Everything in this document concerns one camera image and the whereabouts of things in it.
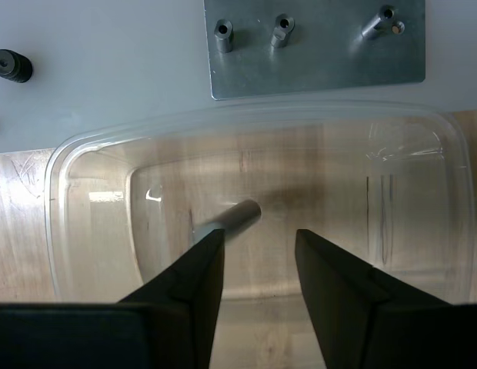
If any black knurled screw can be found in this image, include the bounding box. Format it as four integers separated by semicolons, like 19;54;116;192
0;48;34;85

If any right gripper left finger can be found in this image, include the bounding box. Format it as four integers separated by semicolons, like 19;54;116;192
0;229;226;369

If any white board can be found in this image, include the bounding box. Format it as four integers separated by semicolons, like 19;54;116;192
0;0;477;155

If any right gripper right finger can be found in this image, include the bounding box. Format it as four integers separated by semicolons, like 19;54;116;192
295;229;477;369

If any clear plastic tub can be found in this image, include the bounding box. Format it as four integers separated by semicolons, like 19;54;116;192
43;98;477;305

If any grey metal plate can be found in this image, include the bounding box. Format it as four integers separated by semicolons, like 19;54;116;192
202;0;427;101

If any thick metal cylinder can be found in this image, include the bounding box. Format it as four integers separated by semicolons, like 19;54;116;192
190;198;262;247

